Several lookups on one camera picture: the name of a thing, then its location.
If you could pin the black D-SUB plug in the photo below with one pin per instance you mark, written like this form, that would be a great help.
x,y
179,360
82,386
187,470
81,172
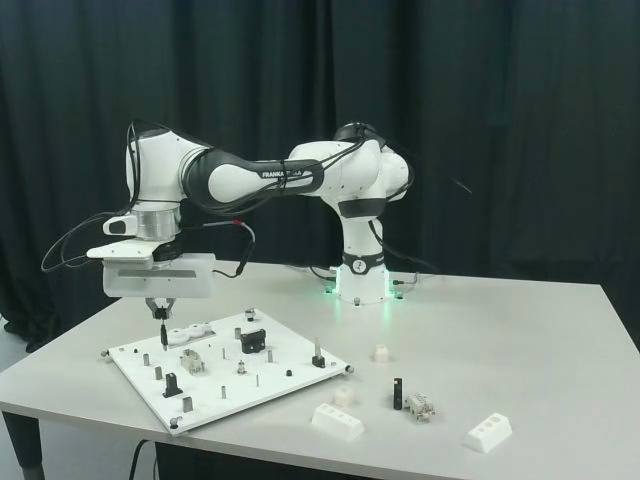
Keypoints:
x,y
251,342

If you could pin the white medium gear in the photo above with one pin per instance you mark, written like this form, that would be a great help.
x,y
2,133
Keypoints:
x,y
193,332

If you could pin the dark table leg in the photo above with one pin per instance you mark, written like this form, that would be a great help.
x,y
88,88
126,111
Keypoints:
x,y
21,445

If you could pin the white small gear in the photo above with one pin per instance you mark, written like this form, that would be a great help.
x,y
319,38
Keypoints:
x,y
206,328

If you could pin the metal waterproof plug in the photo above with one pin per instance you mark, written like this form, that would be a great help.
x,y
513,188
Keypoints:
x,y
420,404

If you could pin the black curtain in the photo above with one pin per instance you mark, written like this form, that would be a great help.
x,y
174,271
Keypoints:
x,y
320,60

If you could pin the small white holder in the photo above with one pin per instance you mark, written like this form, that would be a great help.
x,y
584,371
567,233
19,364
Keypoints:
x,y
380,353

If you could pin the long white holder with holes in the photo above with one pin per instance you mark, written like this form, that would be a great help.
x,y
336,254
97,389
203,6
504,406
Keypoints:
x,y
487,427
337,419

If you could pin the metal BNC plug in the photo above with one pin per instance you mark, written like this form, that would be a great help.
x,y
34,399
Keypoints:
x,y
242,369

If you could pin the white task board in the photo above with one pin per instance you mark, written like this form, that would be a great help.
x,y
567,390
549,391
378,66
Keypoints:
x,y
280,395

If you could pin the white large gear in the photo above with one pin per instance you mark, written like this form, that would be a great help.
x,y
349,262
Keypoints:
x,y
176,337

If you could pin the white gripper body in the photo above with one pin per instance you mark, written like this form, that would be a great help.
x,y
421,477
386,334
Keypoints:
x,y
160,282

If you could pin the metal square peg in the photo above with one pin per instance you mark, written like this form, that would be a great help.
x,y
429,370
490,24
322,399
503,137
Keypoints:
x,y
187,403

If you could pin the black Ethernet plug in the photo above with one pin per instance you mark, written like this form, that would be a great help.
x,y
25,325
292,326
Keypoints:
x,y
170,386

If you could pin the black upright block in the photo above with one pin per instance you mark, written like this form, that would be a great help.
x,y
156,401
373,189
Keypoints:
x,y
396,394

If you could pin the black USB plug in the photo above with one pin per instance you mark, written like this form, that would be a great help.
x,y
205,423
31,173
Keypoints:
x,y
163,337

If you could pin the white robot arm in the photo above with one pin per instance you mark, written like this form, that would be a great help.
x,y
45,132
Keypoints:
x,y
350,165

